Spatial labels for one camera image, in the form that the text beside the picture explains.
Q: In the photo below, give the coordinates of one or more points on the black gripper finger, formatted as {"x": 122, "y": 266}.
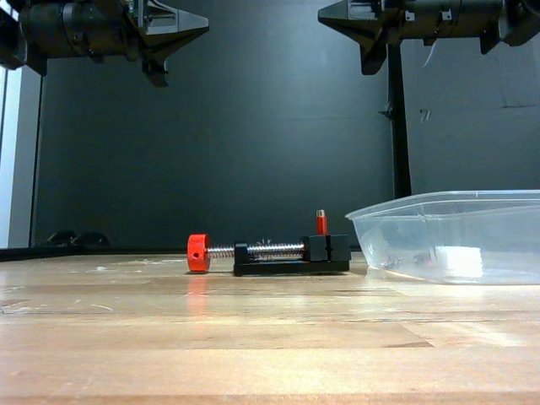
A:
{"x": 190, "y": 22}
{"x": 169, "y": 45}
{"x": 337, "y": 17}
{"x": 363, "y": 40}

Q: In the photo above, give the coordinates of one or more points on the clear plastic container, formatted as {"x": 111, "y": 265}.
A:
{"x": 422, "y": 228}

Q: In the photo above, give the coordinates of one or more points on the black rounded foot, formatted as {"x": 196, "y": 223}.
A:
{"x": 93, "y": 239}
{"x": 61, "y": 238}

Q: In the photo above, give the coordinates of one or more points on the black clamp with red knob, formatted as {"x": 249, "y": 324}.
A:
{"x": 329, "y": 253}

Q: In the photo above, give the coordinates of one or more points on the thick black frame post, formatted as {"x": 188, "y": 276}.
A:
{"x": 401, "y": 147}

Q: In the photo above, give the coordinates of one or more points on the thin black frame post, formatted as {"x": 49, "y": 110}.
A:
{"x": 37, "y": 169}

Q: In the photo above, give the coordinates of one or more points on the black frame rail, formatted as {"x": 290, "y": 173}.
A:
{"x": 84, "y": 252}

